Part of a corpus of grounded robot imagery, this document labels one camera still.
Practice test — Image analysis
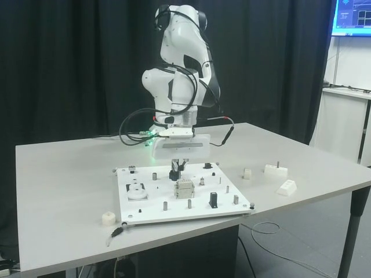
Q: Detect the flat white mounting plate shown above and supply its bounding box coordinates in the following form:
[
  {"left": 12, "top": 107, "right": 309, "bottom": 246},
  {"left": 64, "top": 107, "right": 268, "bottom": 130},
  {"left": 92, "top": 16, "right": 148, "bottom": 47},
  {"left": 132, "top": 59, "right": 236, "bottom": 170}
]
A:
[{"left": 158, "top": 128, "right": 194, "bottom": 138}]

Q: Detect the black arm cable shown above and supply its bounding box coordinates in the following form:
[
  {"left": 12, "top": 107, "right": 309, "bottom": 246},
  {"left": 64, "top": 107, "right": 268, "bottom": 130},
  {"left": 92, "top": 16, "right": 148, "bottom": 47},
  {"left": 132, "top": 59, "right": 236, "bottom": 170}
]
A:
[{"left": 120, "top": 4, "right": 224, "bottom": 147}]

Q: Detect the blue screen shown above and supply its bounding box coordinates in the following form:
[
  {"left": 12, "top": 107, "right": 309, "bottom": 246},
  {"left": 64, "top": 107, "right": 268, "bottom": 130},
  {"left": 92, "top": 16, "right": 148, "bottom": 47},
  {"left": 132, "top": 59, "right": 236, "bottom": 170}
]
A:
[{"left": 330, "top": 0, "right": 371, "bottom": 38}]

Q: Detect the black plug with cable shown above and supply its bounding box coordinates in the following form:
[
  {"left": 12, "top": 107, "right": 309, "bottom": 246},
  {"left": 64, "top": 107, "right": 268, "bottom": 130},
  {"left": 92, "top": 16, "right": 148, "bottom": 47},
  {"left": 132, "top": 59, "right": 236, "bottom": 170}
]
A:
[{"left": 106, "top": 227, "right": 124, "bottom": 247}]

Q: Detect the beige metal connector block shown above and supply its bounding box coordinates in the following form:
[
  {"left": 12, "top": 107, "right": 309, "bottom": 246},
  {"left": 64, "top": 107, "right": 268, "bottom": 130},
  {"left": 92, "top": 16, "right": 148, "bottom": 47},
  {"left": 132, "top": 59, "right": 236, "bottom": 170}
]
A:
[{"left": 173, "top": 180, "right": 194, "bottom": 200}]

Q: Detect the white round holder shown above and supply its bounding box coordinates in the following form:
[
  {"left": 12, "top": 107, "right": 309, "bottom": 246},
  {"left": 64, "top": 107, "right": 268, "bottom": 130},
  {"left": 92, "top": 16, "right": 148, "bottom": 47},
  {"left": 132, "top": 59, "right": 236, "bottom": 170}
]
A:
[{"left": 101, "top": 212, "right": 116, "bottom": 226}]

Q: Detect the white task board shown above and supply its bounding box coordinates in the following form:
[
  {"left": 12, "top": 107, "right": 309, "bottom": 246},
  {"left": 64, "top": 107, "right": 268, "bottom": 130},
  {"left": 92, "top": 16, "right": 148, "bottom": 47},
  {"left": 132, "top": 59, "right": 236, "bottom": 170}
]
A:
[{"left": 110, "top": 161, "right": 256, "bottom": 229}]

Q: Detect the white cabinet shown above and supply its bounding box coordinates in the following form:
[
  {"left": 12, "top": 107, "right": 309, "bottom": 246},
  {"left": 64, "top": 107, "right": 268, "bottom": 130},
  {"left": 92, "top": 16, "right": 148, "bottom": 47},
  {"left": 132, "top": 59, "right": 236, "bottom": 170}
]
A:
[{"left": 311, "top": 86, "right": 371, "bottom": 167}]

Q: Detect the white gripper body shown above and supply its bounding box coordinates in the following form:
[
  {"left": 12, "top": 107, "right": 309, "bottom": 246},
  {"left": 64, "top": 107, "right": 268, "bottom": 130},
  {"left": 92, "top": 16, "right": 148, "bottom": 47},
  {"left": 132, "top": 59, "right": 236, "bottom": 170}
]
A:
[{"left": 152, "top": 133, "right": 211, "bottom": 160}]

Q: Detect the black base cable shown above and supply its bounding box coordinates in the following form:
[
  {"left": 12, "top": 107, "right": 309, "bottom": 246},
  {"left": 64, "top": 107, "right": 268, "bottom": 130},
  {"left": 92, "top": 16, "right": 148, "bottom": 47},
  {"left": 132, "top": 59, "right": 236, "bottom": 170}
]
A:
[{"left": 100, "top": 131, "right": 151, "bottom": 142}]

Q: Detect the thin black cable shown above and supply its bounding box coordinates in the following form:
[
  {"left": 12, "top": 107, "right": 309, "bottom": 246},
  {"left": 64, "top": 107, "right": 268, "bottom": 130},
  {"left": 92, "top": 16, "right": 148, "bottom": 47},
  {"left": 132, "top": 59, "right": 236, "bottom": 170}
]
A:
[{"left": 323, "top": 82, "right": 371, "bottom": 94}]

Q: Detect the silver wrist ring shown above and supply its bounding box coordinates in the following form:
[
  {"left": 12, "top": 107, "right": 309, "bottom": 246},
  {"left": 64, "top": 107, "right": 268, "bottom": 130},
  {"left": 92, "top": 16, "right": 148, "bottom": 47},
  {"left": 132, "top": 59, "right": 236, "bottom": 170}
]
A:
[{"left": 181, "top": 109, "right": 198, "bottom": 128}]

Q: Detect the white large gear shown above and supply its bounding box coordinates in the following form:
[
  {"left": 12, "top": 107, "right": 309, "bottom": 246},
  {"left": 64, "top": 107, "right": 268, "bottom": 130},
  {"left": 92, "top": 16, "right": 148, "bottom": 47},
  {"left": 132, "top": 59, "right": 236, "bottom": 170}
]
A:
[{"left": 128, "top": 188, "right": 146, "bottom": 202}]

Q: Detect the grey floor cable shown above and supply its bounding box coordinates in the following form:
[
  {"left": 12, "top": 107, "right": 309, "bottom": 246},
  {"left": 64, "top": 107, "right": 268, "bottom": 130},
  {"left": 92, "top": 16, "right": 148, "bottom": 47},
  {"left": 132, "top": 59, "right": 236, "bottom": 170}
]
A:
[{"left": 240, "top": 221, "right": 345, "bottom": 278}]

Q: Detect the black curtain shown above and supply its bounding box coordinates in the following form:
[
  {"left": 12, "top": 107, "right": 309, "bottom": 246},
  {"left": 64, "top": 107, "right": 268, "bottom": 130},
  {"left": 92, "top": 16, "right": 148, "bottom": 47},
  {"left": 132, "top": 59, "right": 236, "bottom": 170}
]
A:
[{"left": 0, "top": 0, "right": 339, "bottom": 261}]

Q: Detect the black floor cable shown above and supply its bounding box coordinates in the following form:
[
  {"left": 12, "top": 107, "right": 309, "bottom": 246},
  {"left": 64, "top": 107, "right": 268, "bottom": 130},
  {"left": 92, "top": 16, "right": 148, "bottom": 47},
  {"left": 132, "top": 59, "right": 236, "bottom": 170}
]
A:
[{"left": 237, "top": 236, "right": 254, "bottom": 278}]

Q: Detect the white peg holder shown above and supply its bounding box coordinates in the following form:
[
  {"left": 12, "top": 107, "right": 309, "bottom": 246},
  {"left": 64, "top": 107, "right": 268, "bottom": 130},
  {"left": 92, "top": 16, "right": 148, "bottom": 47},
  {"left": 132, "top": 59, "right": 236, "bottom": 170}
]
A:
[
  {"left": 263, "top": 163, "right": 289, "bottom": 177},
  {"left": 275, "top": 179, "right": 297, "bottom": 196}
]

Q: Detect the black table leg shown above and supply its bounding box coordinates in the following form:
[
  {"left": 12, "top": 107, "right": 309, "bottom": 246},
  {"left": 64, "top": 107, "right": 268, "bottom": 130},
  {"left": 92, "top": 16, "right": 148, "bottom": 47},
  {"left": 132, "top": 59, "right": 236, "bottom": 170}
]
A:
[{"left": 337, "top": 186, "right": 369, "bottom": 278}]

